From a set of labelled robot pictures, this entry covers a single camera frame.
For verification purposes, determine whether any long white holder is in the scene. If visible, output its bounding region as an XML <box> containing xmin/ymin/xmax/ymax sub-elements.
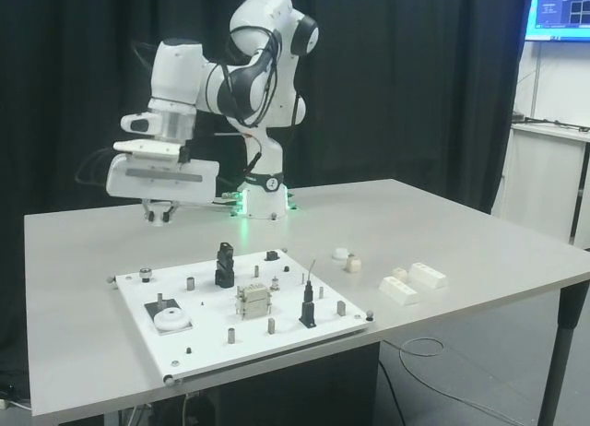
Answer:
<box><xmin>407</xmin><ymin>261</ymin><xmax>450</xmax><ymax>290</ymax></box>
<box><xmin>378</xmin><ymin>276</ymin><xmax>420</xmax><ymax>307</ymax></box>

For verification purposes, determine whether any white task board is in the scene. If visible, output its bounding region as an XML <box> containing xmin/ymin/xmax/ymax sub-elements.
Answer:
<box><xmin>105</xmin><ymin>246</ymin><xmax>377</xmax><ymax>386</ymax></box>

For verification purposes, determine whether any thin grey floor cable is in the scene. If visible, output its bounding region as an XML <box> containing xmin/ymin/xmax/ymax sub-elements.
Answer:
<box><xmin>377</xmin><ymin>336</ymin><xmax>549</xmax><ymax>426</ymax></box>

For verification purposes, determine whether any beige metal connector block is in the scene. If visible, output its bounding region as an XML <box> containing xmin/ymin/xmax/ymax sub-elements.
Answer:
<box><xmin>234</xmin><ymin>282</ymin><xmax>271</xmax><ymax>319</ymax></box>

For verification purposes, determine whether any black control cabinet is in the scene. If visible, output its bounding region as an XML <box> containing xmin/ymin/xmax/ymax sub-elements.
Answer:
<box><xmin>202</xmin><ymin>337</ymin><xmax>382</xmax><ymax>426</ymax></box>

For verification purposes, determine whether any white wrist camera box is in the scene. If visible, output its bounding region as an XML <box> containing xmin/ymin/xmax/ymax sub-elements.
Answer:
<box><xmin>120</xmin><ymin>112</ymin><xmax>163</xmax><ymax>136</ymax></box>

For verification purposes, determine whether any flat white mounting plate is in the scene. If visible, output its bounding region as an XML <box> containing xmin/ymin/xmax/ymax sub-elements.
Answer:
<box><xmin>112</xmin><ymin>138</ymin><xmax>182</xmax><ymax>165</ymax></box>

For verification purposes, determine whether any white cabinet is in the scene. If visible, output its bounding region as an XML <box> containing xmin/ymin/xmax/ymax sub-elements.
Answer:
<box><xmin>490</xmin><ymin>116</ymin><xmax>590</xmax><ymax>252</ymax></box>

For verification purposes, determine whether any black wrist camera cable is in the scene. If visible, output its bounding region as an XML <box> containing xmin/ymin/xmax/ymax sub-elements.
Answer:
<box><xmin>76</xmin><ymin>147</ymin><xmax>116</xmax><ymax>187</ymax></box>

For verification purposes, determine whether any white large gear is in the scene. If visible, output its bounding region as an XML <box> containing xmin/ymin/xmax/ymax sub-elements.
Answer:
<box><xmin>154</xmin><ymin>308</ymin><xmax>189</xmax><ymax>333</ymax></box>

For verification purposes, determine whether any blue monitor screen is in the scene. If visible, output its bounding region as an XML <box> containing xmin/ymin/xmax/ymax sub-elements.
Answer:
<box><xmin>523</xmin><ymin>0</ymin><xmax>590</xmax><ymax>43</ymax></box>

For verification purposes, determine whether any black table leg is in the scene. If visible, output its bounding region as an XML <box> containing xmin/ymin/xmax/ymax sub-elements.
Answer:
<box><xmin>538</xmin><ymin>287</ymin><xmax>582</xmax><ymax>426</ymax></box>

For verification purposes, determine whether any silver flange ring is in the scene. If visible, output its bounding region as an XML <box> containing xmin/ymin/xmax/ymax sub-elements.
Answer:
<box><xmin>159</xmin><ymin>111</ymin><xmax>193</xmax><ymax>144</ymax></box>

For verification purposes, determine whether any black plug with short cable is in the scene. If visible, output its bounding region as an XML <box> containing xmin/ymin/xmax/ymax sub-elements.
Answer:
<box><xmin>300</xmin><ymin>258</ymin><xmax>318</xmax><ymax>310</ymax></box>

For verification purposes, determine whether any black curtain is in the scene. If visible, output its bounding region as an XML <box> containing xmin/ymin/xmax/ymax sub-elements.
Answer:
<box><xmin>0</xmin><ymin>0</ymin><xmax>538</xmax><ymax>399</ymax></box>

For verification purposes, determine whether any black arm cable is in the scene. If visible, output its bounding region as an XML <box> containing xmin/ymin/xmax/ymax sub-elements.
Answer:
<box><xmin>205</xmin><ymin>27</ymin><xmax>299</xmax><ymax>132</ymax></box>

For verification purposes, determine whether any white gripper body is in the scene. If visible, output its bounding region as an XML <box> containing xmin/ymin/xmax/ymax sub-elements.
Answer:
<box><xmin>105</xmin><ymin>151</ymin><xmax>220</xmax><ymax>201</ymax></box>

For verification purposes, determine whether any black D-SUB plug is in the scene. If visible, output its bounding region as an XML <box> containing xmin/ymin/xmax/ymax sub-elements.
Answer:
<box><xmin>214</xmin><ymin>242</ymin><xmax>235</xmax><ymax>290</ymax></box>

